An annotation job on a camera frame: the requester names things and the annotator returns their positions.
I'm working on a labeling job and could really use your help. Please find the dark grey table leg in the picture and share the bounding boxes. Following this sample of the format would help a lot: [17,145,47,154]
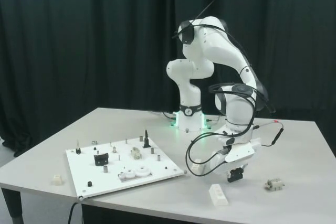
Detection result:
[1,188,23,224]

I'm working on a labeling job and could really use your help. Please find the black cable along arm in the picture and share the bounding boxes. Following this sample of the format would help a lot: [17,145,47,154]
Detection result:
[172,23,275,135]

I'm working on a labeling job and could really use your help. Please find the black D-SUB plug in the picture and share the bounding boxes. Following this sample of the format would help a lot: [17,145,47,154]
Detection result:
[226,167,245,184]

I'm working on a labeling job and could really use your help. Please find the white large gear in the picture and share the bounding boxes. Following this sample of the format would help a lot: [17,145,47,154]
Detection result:
[135,165,149,177]

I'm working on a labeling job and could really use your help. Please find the black curtains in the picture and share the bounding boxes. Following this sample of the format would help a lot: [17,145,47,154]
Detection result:
[0,0,336,151]

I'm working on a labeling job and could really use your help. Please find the white task board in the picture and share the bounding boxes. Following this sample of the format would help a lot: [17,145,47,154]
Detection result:
[65,136,184,200]

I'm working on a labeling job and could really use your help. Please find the thin black rod with red tag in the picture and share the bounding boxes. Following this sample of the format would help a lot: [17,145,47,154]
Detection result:
[253,119,286,148]

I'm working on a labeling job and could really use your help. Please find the black cable under table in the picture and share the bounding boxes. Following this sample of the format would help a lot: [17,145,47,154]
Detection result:
[68,199,80,224]

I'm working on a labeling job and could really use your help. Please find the metal waterproof plug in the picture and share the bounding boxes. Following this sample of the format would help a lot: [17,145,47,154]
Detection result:
[264,178,278,190]

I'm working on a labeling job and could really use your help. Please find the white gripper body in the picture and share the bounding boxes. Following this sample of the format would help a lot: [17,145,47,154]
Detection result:
[211,151,249,177]

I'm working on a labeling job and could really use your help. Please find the black cable tie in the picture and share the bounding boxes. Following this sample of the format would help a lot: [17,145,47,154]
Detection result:
[172,0,229,38]

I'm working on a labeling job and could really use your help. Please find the small white cube holder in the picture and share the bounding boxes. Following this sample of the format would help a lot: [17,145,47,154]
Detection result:
[52,173,65,187]

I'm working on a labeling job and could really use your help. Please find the long white holder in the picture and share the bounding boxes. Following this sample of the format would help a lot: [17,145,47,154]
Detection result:
[208,183,229,205]

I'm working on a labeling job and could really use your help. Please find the black pointed plug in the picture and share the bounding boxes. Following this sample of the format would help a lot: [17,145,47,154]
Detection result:
[141,129,151,148]

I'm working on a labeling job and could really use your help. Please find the black looping cable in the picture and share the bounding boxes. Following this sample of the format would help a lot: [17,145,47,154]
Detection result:
[185,129,237,178]

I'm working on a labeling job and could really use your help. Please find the white plug holder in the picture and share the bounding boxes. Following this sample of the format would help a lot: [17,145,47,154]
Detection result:
[191,157,208,175]

